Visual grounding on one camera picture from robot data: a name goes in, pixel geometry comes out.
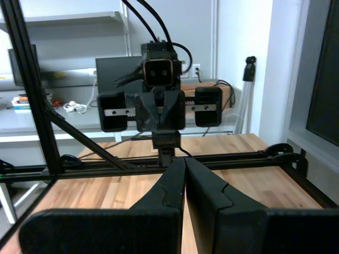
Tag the white wall outlet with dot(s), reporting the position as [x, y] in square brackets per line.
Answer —
[186, 72]
[196, 70]

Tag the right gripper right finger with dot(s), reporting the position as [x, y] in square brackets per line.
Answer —
[251, 230]

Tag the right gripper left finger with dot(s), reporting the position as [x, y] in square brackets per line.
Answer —
[119, 230]

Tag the black computer monitor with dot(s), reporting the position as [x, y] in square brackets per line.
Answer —
[116, 74]
[16, 68]

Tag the white wall shelf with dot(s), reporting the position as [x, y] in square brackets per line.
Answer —
[66, 18]

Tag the brown cardboard box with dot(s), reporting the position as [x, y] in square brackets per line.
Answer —
[225, 96]

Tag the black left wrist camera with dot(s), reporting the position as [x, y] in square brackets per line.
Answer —
[159, 71]

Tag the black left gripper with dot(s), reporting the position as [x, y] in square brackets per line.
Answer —
[112, 121]

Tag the black camera white tripod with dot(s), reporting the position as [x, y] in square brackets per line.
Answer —
[249, 70]

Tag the stack of books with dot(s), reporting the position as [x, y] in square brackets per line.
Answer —
[20, 103]

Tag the black aluminium frame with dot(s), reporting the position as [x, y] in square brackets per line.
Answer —
[31, 79]

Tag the grey office desk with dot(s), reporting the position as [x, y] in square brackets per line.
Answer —
[79, 120]

